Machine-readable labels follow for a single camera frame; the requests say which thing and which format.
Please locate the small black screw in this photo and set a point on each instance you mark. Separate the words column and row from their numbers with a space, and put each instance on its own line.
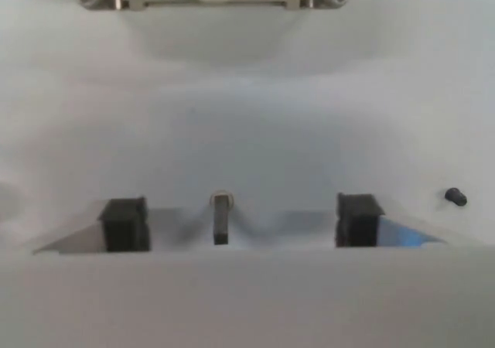
column 455, row 197

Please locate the thin metal square peg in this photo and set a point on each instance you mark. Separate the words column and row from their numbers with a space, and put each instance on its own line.
column 221, row 224

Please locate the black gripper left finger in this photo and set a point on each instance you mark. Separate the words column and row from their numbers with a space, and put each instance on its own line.
column 125, row 228

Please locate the white task board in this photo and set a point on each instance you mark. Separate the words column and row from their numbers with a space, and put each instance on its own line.
column 247, row 112

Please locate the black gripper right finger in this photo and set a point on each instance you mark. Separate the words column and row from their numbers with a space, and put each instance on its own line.
column 356, row 224

